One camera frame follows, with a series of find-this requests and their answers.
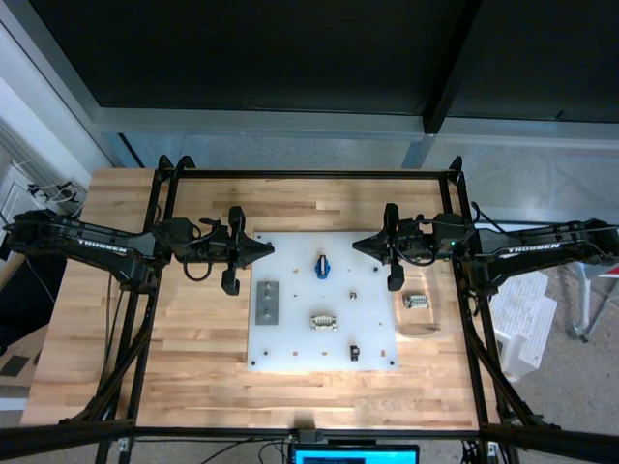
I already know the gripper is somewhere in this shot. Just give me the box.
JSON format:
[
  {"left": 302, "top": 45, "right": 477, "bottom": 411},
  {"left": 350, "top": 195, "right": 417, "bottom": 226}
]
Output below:
[
  {"left": 351, "top": 202, "right": 439, "bottom": 292},
  {"left": 185, "top": 206, "right": 276, "bottom": 297}
]

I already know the beige hub socket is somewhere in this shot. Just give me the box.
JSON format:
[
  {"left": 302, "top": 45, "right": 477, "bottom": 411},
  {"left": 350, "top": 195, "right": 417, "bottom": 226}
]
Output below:
[{"left": 309, "top": 313, "right": 339, "bottom": 334}]

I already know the blue plug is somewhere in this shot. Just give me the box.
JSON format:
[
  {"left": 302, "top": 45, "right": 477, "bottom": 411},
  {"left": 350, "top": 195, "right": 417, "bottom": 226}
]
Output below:
[{"left": 312, "top": 252, "right": 332, "bottom": 281}]

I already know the grey metal bar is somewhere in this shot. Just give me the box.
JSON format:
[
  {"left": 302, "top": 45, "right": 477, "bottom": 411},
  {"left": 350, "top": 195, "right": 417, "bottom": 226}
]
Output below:
[{"left": 254, "top": 279, "right": 282, "bottom": 327}]

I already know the white plastic board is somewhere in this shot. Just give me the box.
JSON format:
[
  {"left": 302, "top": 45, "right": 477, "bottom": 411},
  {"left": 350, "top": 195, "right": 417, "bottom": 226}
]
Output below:
[{"left": 247, "top": 230, "right": 402, "bottom": 372}]

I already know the clear plastic tub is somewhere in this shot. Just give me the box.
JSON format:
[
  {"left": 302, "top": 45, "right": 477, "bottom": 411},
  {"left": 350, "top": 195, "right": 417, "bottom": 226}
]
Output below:
[{"left": 394, "top": 260, "right": 444, "bottom": 340}]

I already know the laptop with blue screen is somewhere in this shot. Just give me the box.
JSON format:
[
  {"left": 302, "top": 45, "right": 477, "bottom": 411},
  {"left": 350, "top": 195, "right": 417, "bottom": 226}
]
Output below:
[{"left": 288, "top": 444, "right": 421, "bottom": 464}]

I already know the grey metal stand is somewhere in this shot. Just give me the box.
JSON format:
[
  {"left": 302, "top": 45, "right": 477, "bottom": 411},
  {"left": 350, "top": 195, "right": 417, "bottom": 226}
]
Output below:
[{"left": 564, "top": 255, "right": 619, "bottom": 345}]

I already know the cardboard box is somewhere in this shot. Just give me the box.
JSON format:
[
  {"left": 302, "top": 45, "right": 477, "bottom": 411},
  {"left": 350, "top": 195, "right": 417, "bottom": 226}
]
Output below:
[{"left": 0, "top": 322, "right": 51, "bottom": 388}]

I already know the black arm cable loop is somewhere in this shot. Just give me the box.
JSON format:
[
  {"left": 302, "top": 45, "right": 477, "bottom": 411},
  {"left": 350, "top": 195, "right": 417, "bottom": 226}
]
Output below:
[{"left": 182, "top": 258, "right": 213, "bottom": 283}]

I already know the black aluminium frame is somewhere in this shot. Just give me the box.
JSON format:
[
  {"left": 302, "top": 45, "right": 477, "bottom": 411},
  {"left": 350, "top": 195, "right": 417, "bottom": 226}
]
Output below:
[{"left": 0, "top": 154, "right": 619, "bottom": 464}]

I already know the cable bundle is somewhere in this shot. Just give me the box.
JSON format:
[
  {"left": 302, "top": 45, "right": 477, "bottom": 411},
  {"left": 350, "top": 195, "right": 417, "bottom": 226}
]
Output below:
[{"left": 26, "top": 181, "right": 82, "bottom": 204}]

